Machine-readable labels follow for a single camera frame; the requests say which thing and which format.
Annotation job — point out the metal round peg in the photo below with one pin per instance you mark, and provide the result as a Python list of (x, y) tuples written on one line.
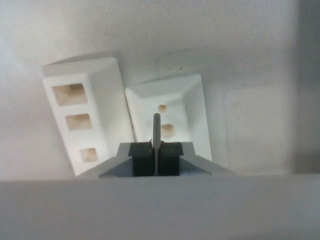
[(156, 130)]

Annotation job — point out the white holder with square holes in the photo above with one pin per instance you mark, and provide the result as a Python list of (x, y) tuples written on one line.
[(100, 105)]

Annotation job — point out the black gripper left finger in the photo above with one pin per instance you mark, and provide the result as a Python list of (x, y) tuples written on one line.
[(141, 160)]

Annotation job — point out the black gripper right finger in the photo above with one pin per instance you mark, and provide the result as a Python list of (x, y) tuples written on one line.
[(170, 160)]

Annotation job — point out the white holder with round holes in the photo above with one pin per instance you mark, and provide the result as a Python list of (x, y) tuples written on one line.
[(190, 105)]

